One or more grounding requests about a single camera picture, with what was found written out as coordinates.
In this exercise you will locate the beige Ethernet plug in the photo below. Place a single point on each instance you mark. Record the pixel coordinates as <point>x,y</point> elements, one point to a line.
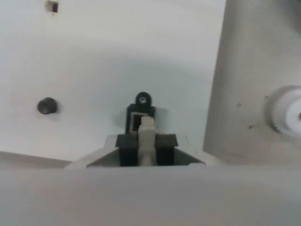
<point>147,139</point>

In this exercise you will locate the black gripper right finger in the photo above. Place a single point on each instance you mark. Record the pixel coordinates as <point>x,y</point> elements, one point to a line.
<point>165,148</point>

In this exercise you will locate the white medium gear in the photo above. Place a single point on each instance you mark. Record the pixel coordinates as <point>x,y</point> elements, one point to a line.
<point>287,113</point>

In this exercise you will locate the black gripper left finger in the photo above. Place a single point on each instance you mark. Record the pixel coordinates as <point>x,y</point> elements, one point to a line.
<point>127,148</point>

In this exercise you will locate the white task board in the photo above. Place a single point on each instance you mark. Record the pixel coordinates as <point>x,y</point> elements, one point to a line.
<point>105,58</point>

